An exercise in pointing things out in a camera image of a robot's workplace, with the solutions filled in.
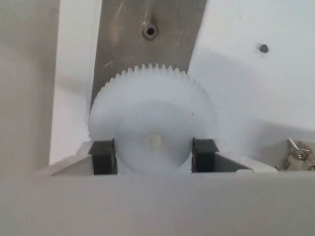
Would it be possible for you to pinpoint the white large gear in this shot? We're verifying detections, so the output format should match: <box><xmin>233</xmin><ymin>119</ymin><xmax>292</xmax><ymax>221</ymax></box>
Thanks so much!
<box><xmin>87</xmin><ymin>63</ymin><xmax>220</xmax><ymax>176</ymax></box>

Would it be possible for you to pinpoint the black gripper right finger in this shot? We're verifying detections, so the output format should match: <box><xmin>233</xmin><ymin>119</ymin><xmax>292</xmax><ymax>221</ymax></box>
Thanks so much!
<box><xmin>190</xmin><ymin>137</ymin><xmax>278</xmax><ymax>174</ymax></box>

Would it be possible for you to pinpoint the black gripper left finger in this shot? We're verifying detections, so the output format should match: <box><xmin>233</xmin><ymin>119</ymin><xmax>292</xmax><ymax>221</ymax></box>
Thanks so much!
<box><xmin>32</xmin><ymin>138</ymin><xmax>119</xmax><ymax>177</ymax></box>

